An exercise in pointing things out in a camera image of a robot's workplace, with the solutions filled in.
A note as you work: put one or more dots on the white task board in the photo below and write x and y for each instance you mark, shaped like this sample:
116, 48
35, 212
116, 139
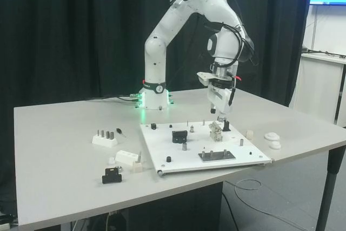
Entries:
229, 144

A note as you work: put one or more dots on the black table leg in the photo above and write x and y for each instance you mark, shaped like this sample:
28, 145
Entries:
328, 187

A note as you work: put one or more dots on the white holder with holes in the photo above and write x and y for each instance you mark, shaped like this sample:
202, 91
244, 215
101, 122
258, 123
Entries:
125, 157

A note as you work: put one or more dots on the beige small peg holder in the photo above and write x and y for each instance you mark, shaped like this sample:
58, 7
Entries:
137, 167

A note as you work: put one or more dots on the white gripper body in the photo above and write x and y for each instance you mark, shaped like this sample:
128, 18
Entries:
221, 104

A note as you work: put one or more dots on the white cabinet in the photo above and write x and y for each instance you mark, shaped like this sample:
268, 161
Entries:
319, 90

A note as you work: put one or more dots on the white peg holder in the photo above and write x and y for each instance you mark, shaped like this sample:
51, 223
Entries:
104, 142

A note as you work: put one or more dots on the black curtain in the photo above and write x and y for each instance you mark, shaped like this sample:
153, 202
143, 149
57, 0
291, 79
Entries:
67, 39

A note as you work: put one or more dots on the beige small holder block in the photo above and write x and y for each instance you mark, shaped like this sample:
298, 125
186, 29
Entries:
250, 134

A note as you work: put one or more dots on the flat white mount plate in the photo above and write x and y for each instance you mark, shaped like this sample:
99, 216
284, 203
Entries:
204, 78

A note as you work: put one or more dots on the white medium gear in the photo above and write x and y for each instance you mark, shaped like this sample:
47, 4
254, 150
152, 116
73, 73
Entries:
275, 145

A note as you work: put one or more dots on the black D-SUB plug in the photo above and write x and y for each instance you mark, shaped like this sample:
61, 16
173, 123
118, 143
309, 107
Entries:
112, 177

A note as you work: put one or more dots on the white large gear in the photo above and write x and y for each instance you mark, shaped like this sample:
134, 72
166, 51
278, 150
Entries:
271, 137

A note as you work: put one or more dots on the slim metal peg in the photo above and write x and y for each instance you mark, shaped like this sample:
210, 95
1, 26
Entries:
139, 157

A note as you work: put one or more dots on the black USB plug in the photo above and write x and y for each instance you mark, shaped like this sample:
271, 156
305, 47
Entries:
226, 126

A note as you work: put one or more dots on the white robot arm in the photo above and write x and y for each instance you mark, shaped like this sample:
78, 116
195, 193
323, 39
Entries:
154, 63

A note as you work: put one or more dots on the black adapter band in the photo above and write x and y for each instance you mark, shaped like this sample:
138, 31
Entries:
220, 82

